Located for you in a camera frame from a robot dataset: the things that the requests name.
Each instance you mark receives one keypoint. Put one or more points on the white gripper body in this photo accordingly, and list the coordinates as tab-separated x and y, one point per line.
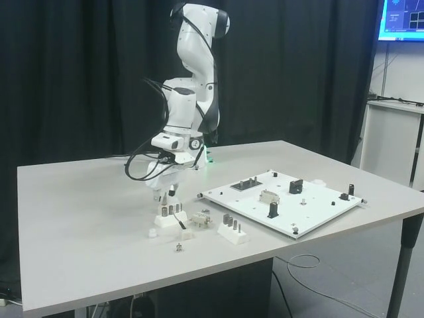
164	175

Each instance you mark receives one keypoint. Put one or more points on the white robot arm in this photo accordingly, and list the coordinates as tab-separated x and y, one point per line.
189	59

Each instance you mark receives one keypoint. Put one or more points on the thick metal peg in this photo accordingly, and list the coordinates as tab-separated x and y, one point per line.
179	209
164	212
171	210

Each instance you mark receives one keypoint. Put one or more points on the white thick peg holder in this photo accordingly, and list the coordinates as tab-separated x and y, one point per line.
167	221

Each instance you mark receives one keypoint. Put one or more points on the black USB plug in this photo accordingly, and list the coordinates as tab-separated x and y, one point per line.
180	223

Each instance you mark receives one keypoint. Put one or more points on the white small gear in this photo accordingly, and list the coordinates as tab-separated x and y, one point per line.
152	233

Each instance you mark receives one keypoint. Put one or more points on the grey waterproof plug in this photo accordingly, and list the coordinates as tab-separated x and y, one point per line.
198	220

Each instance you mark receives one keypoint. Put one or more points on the white USB plug holder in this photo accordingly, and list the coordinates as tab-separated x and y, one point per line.
186	234

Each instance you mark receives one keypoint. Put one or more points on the white thin peg holder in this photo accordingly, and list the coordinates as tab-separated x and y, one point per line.
232	236

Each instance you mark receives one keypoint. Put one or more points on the white task board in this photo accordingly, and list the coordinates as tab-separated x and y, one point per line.
281	212

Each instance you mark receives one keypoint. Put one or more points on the black curtain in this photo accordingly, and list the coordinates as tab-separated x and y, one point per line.
83	83

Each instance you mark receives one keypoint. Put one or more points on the white medium gear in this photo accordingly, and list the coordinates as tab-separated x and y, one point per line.
318	183

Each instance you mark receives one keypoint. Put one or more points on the black D-SUB plug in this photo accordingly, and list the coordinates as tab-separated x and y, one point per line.
351	189

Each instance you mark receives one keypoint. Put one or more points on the white cabinet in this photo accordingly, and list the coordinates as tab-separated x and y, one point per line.
394	142

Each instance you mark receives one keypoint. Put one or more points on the black table leg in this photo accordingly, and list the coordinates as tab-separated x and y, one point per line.
406	265

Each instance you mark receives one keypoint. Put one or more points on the blue screen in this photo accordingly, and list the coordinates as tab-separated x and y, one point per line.
402	20

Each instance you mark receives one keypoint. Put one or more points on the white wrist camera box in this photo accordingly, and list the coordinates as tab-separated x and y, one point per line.
167	140

